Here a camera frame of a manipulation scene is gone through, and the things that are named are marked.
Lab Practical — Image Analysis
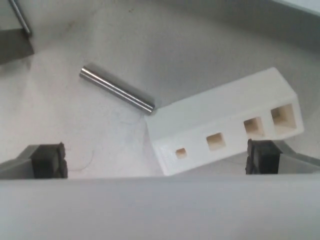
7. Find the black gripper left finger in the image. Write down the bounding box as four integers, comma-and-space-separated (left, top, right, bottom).
0, 141, 69, 180

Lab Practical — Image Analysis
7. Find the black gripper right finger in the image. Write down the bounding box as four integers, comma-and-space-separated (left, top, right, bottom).
245, 138, 320, 176

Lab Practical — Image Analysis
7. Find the white square-hole peg holder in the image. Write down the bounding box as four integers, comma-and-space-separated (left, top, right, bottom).
145, 66, 305, 177

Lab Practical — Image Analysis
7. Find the thin metal round peg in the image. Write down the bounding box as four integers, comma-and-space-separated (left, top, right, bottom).
8, 0, 32, 36

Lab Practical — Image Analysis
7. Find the white task board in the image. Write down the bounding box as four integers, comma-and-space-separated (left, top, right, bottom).
271, 0, 320, 13

